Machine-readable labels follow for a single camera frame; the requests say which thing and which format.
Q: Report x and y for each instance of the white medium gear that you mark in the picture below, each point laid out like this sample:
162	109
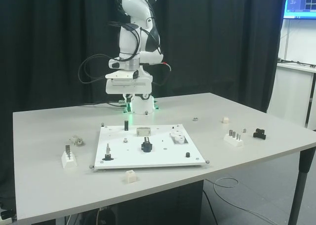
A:
176	136

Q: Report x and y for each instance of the metal large round peg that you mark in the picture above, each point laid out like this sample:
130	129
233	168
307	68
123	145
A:
230	133

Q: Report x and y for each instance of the flat white mounting plate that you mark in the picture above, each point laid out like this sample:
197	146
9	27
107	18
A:
118	75

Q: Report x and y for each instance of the white peg holder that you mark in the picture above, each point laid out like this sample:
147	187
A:
232	142
70	163

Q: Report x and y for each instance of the white cabinet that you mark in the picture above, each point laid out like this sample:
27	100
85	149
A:
291	94

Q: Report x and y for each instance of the small white camera box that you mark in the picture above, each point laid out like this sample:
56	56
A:
116	63

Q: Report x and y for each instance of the black waterproof plug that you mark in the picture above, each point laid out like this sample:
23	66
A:
126	125

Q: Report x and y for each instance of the clear Ethernet plug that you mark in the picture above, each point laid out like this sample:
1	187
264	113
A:
76	141

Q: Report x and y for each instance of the white USB plug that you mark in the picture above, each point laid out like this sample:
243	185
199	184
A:
225	120

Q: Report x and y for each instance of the metal large square peg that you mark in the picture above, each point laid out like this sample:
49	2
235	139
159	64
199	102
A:
67	149

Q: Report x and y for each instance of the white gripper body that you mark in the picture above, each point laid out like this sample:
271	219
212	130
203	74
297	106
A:
128	86

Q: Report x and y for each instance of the white task board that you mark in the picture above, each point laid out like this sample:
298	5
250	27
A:
138	161

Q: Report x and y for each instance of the black curtain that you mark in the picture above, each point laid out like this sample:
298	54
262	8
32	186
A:
49	49

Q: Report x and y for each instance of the black D-SUB plug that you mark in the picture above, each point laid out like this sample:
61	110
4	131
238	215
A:
259	134

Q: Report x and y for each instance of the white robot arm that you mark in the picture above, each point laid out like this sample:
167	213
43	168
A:
130	3

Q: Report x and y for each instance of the dark grey table leg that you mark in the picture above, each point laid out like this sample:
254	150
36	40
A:
300	185

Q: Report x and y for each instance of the blue screen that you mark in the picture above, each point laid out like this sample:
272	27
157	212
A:
301	3

